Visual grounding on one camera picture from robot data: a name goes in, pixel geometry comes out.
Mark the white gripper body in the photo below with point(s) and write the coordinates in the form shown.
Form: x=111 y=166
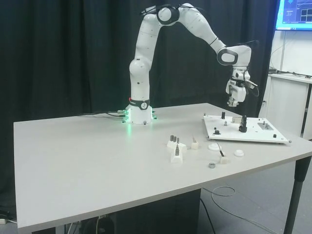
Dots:
x=237 y=92

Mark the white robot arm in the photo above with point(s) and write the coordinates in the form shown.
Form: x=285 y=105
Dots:
x=141 y=73

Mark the black D-SUB plug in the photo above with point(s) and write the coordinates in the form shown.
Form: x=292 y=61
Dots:
x=242 y=125

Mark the white task board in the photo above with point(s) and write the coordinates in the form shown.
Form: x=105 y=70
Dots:
x=231 y=134

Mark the white cabinet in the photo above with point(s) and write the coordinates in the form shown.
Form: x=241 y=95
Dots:
x=282 y=109

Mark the white large gear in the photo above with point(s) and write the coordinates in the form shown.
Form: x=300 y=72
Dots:
x=213 y=147

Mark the white medium gear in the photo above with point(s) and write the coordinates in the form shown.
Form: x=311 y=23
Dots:
x=238 y=153

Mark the small grey plug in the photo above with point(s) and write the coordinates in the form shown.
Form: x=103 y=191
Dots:
x=194 y=140

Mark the small white plug holder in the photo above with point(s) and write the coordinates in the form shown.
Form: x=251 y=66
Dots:
x=195 y=146
x=225 y=161

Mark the white square peg holder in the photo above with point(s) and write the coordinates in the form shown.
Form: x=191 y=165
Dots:
x=181 y=146

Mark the round metal BNC plug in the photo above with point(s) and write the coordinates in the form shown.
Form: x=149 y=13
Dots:
x=209 y=165

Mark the large metal round peg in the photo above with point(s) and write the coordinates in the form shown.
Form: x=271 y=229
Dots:
x=177 y=152

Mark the white round peg holder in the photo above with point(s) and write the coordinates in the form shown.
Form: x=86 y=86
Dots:
x=176 y=159

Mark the blue screen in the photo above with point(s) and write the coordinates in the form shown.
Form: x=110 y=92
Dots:
x=295 y=14

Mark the black table leg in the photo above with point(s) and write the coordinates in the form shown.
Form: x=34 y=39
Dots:
x=296 y=195

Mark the black curtain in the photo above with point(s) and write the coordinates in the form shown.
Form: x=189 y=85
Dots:
x=48 y=48

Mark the white power strip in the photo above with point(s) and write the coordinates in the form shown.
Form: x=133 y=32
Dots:
x=3 y=221

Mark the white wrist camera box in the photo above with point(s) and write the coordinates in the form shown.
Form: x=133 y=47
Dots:
x=240 y=75

